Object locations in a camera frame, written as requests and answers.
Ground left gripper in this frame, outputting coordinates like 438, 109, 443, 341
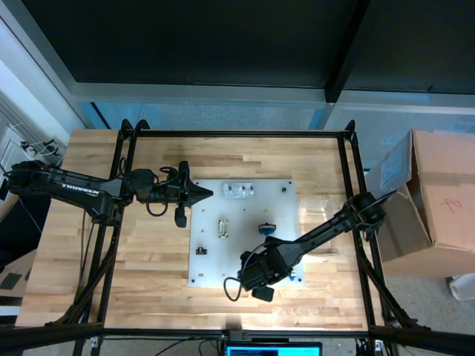
177, 160, 214, 209

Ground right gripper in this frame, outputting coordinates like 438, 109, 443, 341
239, 245, 291, 293

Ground clear plastic container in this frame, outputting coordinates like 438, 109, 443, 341
298, 197, 341, 257

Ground short steel pegs block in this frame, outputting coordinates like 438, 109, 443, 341
221, 182, 257, 200

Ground white task board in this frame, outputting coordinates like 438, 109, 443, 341
187, 178, 307, 289

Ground blue screen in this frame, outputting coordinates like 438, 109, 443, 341
223, 341, 324, 356

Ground cardboard box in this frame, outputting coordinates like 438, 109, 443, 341
364, 128, 475, 280

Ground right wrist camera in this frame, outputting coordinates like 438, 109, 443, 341
251, 284, 275, 303

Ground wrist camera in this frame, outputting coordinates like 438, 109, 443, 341
174, 205, 189, 228
251, 284, 275, 303

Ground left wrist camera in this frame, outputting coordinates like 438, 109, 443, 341
174, 205, 189, 228

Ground black frame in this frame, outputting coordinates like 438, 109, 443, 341
0, 118, 475, 356

